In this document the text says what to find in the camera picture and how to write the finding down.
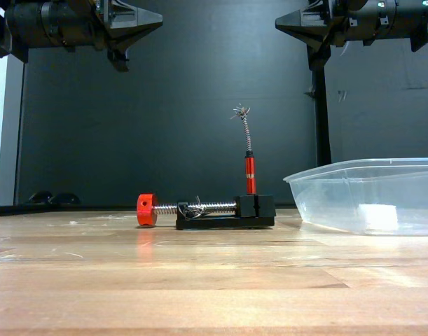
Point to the clear plastic tub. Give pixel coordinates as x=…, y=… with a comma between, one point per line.
x=339, y=196

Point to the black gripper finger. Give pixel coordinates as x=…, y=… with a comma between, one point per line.
x=315, y=36
x=311, y=19
x=126, y=36
x=126, y=17

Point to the black aluminium frame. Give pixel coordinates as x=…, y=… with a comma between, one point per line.
x=59, y=210

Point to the black wall post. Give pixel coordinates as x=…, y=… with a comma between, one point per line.
x=324, y=122

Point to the black clamp with red knob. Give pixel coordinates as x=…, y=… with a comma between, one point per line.
x=255, y=210

